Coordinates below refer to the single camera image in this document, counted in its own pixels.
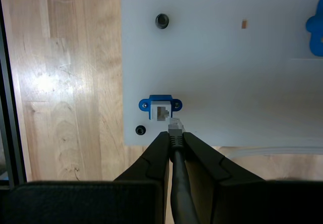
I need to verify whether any black aluminium frame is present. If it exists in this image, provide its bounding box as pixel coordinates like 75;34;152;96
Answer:
0;0;27;189

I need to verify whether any white task board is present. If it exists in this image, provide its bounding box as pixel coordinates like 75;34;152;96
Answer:
120;0;323;148

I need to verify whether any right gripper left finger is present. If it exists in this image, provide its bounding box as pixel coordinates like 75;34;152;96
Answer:
0;131;171;224

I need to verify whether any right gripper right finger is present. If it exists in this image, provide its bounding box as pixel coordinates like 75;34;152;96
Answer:
183;132;323;224

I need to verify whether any blue RJ45 socket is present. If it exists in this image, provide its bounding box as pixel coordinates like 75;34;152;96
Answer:
138;94;183;122

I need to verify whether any RJ45 plug with cable stub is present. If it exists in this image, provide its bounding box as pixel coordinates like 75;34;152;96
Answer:
168;117;201;224

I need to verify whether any blue and black connector mount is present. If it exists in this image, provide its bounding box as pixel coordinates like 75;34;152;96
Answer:
305;0;323;58

